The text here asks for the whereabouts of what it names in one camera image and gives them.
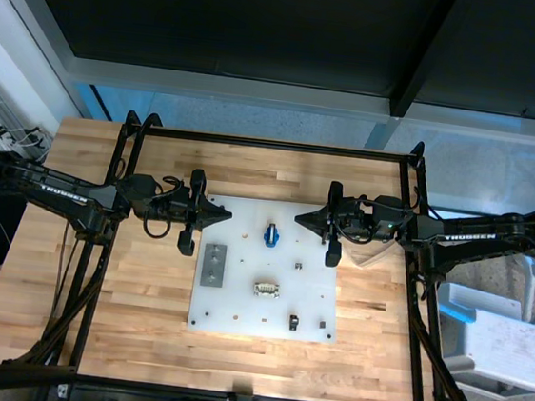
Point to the white task board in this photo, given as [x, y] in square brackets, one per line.
[247, 304]

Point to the pale metal bar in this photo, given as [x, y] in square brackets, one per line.
[272, 232]

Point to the blue clamp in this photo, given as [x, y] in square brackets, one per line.
[270, 246]

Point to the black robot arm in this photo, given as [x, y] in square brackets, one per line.
[474, 239]
[58, 190]

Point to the black metal frame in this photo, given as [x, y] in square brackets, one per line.
[15, 372]

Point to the grey metal plate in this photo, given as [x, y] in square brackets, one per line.
[207, 263]

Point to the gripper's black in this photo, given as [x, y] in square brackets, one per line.
[193, 212]
[334, 222]

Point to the black bar holder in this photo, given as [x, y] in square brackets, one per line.
[294, 327]

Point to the white stepped stand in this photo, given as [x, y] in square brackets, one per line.
[510, 350]

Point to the beige connector housing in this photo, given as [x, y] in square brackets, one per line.
[267, 290]

